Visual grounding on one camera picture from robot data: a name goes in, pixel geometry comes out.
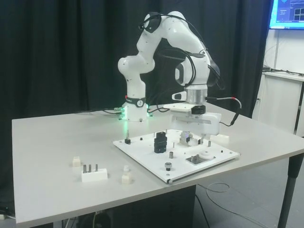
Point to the black D-SUB plug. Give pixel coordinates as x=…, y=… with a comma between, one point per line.
x=160, y=142

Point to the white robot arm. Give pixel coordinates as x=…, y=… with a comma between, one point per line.
x=152, y=59

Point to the cream small holder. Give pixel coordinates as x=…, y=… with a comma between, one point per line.
x=126, y=178
x=76, y=162

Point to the white cabinet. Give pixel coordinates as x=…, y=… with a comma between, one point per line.
x=278, y=102

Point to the white flat mounting plate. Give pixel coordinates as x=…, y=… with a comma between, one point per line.
x=177, y=107

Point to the dark table leg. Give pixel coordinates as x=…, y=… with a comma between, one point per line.
x=288, y=190

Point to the metal connector block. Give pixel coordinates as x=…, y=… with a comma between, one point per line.
x=184, y=138

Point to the blue screen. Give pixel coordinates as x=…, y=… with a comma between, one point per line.
x=287, y=14

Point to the white small gear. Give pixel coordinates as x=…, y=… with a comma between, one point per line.
x=126, y=168

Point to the medium metal peg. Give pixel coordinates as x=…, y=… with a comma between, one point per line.
x=90, y=168

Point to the large metal peg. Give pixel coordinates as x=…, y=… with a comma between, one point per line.
x=85, y=169

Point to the black curtain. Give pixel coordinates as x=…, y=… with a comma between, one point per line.
x=59, y=59

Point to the white large gear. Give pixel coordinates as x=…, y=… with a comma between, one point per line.
x=204, y=155

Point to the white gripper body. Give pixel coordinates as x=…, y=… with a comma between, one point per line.
x=209, y=124

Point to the white peg holder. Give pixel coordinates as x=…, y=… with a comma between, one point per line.
x=93, y=176

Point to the thin rod on black base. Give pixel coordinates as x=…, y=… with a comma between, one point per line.
x=127, y=141

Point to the white task board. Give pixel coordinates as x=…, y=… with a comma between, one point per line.
x=147, y=161

